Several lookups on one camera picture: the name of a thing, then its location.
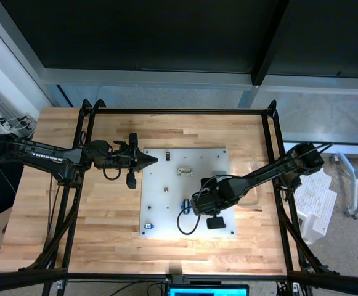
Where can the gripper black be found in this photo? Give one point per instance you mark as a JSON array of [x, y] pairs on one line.
[[133, 160], [205, 202]]

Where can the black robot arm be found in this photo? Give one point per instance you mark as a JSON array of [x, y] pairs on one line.
[[46, 155], [258, 175]]

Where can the silver rod in clamp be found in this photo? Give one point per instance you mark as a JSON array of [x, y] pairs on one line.
[[185, 203]]

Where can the blue plastic clamp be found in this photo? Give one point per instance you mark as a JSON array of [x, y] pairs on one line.
[[181, 204]]

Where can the black socket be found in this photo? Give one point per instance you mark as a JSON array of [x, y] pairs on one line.
[[167, 156]]

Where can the beige connector housing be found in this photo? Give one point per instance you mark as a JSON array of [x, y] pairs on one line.
[[185, 171]]

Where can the white plastic board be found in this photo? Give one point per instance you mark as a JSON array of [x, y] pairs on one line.
[[166, 222]]

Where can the clear plastic tub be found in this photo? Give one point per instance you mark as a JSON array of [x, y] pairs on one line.
[[254, 198]]

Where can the laptop with blue screen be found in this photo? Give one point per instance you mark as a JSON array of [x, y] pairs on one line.
[[206, 291]]

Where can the white plastic step stool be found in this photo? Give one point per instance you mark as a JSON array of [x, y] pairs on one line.
[[315, 206]]

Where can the grey metal stand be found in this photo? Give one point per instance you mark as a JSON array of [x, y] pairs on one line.
[[355, 191]]

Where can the black metal frame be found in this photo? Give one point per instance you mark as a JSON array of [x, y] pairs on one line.
[[166, 111]]

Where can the small black camera box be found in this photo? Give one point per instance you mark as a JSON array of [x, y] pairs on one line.
[[178, 279]]

